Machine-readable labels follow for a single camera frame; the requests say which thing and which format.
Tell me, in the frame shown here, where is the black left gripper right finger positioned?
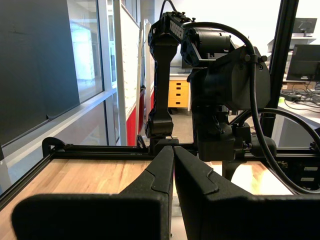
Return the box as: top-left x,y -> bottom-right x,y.
173,145 -> 320,240

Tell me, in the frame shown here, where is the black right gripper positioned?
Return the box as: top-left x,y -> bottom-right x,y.
222,122 -> 277,181

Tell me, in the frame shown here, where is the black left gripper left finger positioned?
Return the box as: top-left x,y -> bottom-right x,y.
11,145 -> 175,240

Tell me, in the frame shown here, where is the white office desk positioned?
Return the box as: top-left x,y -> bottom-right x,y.
271,98 -> 320,149

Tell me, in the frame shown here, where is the yellow drawer cabinet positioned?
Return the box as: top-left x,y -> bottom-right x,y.
168,79 -> 190,109

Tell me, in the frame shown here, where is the red partition panel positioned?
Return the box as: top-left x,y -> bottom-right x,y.
126,89 -> 155,147

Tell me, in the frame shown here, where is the large black monitor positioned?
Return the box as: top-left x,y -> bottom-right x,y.
285,44 -> 320,82

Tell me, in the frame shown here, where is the black monitor on shelf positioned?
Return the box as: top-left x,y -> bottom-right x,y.
291,17 -> 318,38

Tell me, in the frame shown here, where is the black looped camera cable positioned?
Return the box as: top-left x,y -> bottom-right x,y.
181,21 -> 320,195

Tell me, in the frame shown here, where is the black aluminium table frame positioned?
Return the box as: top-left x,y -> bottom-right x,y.
0,0 -> 320,216

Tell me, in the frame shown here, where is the grey window frame post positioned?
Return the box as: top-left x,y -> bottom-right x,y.
96,0 -> 121,146

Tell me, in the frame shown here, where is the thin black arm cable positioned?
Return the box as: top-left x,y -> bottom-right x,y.
159,0 -> 177,15

